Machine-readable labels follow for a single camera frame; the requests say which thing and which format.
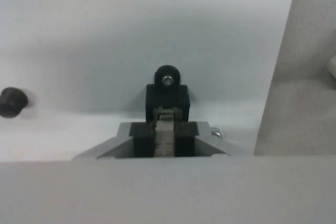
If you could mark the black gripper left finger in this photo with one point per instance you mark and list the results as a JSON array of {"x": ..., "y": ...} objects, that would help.
[{"x": 143, "y": 142}]

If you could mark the grey Ethernet plug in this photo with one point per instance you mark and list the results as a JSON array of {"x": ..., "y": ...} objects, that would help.
[{"x": 165, "y": 134}]

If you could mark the white task board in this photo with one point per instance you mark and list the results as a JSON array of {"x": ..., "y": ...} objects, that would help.
[{"x": 78, "y": 24}]

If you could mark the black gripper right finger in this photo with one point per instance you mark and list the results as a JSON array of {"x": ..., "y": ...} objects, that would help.
[{"x": 186, "y": 142}]

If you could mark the small white plug holder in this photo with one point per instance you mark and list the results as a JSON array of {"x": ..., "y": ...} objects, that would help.
[{"x": 332, "y": 65}]

